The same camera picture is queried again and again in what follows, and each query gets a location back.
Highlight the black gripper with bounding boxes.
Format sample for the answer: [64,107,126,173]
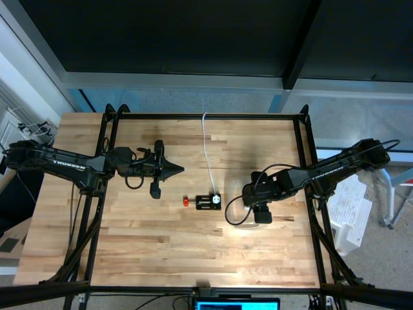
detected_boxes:
[140,140,185,199]
[251,172,279,224]

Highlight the clear plastic tub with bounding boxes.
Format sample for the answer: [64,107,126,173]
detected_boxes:
[225,177,270,231]

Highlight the black vise with orange knob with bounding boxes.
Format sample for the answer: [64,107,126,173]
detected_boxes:
[183,192,223,212]

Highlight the white styrofoam block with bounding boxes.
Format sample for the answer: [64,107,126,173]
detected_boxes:
[326,176,374,256]

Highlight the laptop screen with blue edge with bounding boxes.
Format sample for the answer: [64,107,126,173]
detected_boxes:
[192,296,281,310]

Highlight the brown cardboard box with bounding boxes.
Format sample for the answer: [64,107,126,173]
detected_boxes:
[0,216,33,259]

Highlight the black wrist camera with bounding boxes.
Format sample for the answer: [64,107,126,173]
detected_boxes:
[242,183,259,207]

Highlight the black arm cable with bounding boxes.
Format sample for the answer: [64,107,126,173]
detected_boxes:
[124,172,145,191]
[256,163,304,181]
[225,193,256,227]

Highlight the white receptacle cable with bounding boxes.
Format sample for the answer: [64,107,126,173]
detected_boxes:
[201,111,217,196]

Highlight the black aluminium table frame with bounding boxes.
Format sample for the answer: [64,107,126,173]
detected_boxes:
[0,103,413,310]

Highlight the black table level camera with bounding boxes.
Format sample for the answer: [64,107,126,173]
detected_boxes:
[196,280,216,296]

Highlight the grey metal chair frame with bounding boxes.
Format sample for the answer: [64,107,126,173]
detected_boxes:
[378,161,413,231]

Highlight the tangled cable bundle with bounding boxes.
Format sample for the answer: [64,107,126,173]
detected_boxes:
[17,121,54,138]

